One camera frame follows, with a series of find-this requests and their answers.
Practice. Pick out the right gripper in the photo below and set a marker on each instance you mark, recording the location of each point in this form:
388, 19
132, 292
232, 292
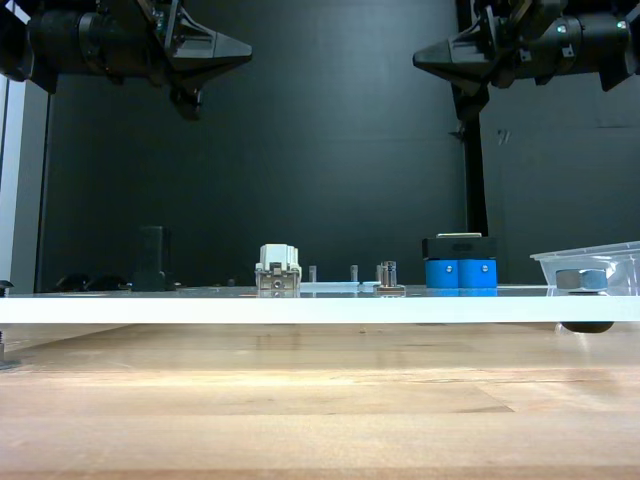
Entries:
515, 45

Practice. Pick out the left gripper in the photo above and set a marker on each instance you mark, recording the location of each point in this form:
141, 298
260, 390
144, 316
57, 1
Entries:
162, 50

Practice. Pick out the steel hex nut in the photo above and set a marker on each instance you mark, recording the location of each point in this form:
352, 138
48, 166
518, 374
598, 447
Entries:
582, 280

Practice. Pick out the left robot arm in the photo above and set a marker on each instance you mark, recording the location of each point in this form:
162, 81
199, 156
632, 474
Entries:
75, 40

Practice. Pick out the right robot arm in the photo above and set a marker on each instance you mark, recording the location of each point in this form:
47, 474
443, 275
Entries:
590, 35

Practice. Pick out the wide black block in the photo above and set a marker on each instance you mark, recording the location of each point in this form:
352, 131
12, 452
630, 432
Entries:
460, 247

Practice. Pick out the tall black block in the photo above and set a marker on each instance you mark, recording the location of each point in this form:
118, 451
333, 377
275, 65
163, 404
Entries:
152, 260

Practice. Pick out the blue socket block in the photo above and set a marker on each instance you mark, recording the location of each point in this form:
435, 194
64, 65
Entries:
442, 275
477, 275

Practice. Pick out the threaded steel stud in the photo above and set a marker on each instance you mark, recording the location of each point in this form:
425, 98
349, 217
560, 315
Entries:
389, 275

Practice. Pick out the clear plastic container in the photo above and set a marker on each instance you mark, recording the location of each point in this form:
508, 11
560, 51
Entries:
620, 250

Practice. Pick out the white task board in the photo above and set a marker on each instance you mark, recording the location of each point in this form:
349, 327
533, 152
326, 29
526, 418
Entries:
320, 310

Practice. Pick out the black frame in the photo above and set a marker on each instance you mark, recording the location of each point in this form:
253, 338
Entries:
475, 190

